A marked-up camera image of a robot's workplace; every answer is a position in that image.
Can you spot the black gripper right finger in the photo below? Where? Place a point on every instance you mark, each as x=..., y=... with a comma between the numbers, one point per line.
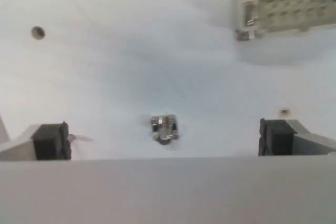
x=275, y=138

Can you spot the metal round peg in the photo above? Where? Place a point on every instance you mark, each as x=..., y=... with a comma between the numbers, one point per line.
x=165, y=129

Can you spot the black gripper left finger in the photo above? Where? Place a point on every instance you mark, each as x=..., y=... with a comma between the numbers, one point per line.
x=50, y=142

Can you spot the white task board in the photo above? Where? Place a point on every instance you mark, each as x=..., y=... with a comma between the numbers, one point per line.
x=131, y=64

